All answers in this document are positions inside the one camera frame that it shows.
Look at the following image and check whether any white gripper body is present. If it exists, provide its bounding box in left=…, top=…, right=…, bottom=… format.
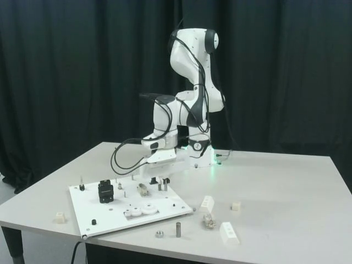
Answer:
left=139, top=153, right=191, bottom=179

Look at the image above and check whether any white peg holder block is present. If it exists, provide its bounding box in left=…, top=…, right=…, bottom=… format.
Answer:
left=199, top=195, right=215, bottom=213
left=218, top=221, right=241, bottom=245

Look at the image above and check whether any white task board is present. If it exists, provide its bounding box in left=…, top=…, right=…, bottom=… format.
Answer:
left=68, top=175, right=194, bottom=240

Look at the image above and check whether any white large gear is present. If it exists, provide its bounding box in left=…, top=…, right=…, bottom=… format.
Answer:
left=141, top=202, right=160, bottom=216

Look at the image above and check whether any black D-SUB plug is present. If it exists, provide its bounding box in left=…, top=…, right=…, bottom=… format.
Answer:
left=98, top=179, right=115, bottom=205

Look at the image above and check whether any metal plug with connector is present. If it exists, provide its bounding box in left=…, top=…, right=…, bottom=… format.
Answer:
left=202, top=214, right=216, bottom=229

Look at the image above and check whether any black curtain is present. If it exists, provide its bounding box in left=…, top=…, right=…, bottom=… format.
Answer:
left=0, top=0, right=352, bottom=188

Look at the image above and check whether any black table leg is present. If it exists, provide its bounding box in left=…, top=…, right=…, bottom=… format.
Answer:
left=1, top=225, right=24, bottom=264

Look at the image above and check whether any black cable loop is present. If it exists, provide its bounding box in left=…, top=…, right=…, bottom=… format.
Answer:
left=111, top=138, right=151, bottom=176

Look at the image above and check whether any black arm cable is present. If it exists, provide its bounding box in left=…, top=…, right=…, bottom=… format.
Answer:
left=168, top=26, right=213, bottom=130

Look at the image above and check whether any black board cable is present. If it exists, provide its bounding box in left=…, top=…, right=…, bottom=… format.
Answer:
left=71, top=238, right=86, bottom=264

